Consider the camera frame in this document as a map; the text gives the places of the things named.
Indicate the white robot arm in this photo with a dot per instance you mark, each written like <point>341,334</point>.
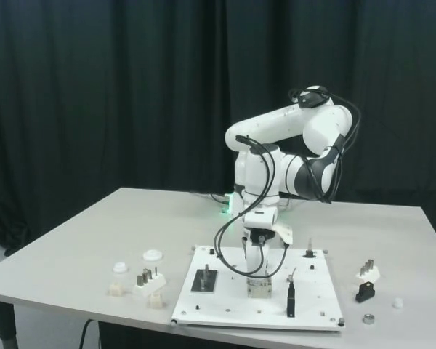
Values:
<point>312,123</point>

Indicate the white peg holder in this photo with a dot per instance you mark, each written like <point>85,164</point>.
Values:
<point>152,287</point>
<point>367,276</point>

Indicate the metal nut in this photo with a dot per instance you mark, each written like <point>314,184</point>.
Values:
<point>368,318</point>

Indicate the small white holder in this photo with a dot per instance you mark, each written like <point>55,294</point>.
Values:
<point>156,301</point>
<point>116,289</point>

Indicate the metal square peg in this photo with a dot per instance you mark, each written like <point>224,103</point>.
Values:
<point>371,265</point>
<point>363,269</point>
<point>139,281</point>
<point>367,267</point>

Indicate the flat white mounting plate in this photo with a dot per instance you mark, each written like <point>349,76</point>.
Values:
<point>285,233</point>

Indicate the black D-SUB plug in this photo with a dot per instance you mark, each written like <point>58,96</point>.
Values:
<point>365,292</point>

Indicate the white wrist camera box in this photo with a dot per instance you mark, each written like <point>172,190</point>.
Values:
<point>258,217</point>

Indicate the black USB plug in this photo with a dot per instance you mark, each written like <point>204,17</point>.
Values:
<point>291,301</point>

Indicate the white large gear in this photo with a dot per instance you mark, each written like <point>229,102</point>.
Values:
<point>153,255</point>

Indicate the dark table leg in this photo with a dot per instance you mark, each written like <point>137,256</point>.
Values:
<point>1,323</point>

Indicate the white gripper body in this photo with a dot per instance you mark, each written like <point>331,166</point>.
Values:
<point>256,260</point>

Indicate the white task board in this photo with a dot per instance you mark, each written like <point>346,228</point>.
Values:
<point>240,309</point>

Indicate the black curtains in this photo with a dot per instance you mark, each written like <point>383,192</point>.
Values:
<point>94,91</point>

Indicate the white medium gear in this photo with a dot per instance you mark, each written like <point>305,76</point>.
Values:
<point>120,268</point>

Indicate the green status light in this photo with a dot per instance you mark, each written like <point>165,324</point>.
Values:
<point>229,203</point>

